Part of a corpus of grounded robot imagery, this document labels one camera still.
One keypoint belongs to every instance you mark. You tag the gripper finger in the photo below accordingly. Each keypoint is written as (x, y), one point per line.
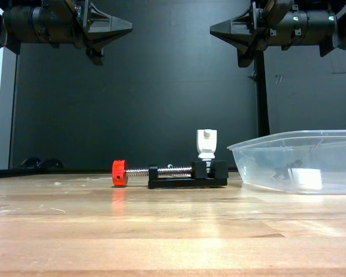
(103, 23)
(243, 40)
(101, 40)
(239, 24)

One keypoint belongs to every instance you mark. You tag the small white cube plug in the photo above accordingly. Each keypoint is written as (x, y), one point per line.
(307, 179)

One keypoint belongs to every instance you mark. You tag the clear plastic tub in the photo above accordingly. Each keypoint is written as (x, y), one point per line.
(334, 161)

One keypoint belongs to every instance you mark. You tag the black clamp with red knob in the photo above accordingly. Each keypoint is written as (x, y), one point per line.
(187, 183)

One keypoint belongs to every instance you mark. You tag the black vertical post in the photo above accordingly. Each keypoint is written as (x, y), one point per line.
(262, 101)

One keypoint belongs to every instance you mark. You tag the black metal frame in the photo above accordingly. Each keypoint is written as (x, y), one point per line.
(46, 173)

